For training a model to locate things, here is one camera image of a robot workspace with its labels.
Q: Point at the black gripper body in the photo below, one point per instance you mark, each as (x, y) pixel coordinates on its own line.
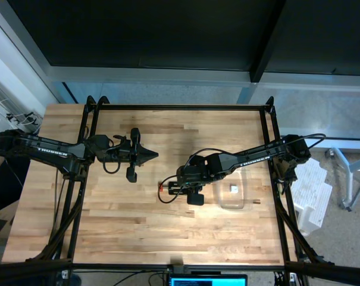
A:
(120, 154)
(191, 175)

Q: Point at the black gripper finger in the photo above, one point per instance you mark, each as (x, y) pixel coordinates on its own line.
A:
(144, 151)
(144, 158)

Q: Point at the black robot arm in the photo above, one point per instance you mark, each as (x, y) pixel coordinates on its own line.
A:
(48, 149)
(251, 156)

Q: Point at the black vise orange knob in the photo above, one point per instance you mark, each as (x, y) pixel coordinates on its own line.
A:
(160, 187)

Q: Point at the white foam block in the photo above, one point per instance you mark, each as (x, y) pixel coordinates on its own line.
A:
(234, 189)

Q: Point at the clear plastic tub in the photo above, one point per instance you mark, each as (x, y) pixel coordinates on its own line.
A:
(231, 206)

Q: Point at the laptop screen blue edge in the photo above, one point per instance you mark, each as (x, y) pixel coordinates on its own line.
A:
(206, 281)

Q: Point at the dark storage case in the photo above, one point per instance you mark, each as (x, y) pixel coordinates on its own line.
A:
(4, 190)

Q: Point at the white styrofoam block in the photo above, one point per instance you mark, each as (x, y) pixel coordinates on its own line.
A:
(310, 202)

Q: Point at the grey metal stand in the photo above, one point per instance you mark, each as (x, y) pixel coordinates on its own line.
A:
(348, 181)

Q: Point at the black metal table frame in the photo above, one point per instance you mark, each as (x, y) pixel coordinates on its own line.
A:
(167, 106)

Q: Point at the black camera mount box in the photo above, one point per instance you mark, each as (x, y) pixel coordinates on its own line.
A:
(178, 268)

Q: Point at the white corner bracket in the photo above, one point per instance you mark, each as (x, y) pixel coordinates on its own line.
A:
(65, 274)
(292, 277)

